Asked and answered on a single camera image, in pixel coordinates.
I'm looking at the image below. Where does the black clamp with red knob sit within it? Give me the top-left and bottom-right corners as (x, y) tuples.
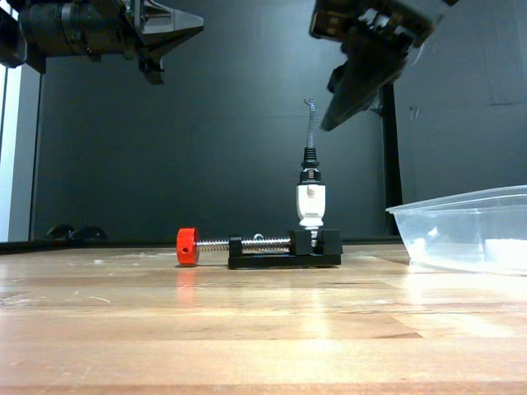
(175, 226), (344, 272)

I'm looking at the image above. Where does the black plug with braided cable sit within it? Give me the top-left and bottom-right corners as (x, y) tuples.
(299, 96), (324, 187)

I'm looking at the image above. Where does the clear plastic tub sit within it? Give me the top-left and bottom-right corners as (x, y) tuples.
(385, 184), (527, 277)

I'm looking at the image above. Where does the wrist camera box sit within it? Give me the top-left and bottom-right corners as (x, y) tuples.
(309, 8), (347, 41)

